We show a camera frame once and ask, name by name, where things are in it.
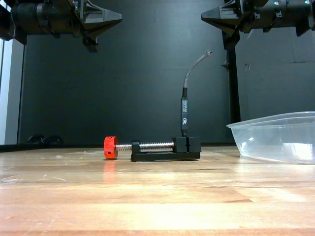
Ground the black vise with red knob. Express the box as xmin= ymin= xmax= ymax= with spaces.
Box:
xmin=103 ymin=135 xmax=201 ymax=162

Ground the USB-C connector with braided cable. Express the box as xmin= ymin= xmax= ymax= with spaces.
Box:
xmin=180 ymin=49 xmax=214 ymax=114

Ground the clear plastic tub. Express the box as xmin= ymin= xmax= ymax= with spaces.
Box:
xmin=225 ymin=111 xmax=315 ymax=166

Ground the black partition post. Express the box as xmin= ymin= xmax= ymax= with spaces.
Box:
xmin=221 ymin=50 xmax=242 ymax=146

